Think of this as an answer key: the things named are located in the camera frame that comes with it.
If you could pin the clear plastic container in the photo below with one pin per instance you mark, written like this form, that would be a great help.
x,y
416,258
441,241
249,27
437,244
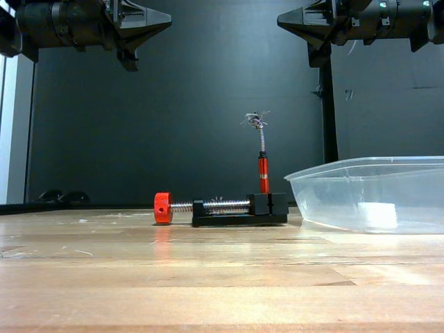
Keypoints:
x,y
347,194

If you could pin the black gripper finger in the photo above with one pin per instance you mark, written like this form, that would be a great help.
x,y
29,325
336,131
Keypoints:
x,y
156,18
138,37
293,20
312,38

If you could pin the thin black frame post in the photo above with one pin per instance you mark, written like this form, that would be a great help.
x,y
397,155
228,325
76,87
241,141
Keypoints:
x,y
30,138

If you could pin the thick black frame post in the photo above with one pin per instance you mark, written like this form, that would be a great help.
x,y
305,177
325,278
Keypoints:
x,y
329,121

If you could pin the black frame rail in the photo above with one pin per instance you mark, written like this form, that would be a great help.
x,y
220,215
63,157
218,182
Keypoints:
x,y
69,207

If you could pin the black clamp with red knob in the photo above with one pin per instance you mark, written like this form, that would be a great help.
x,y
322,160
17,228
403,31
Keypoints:
x,y
270,208

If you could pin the black rounded foot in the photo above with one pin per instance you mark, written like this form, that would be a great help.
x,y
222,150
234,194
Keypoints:
x,y
76,196
50,196

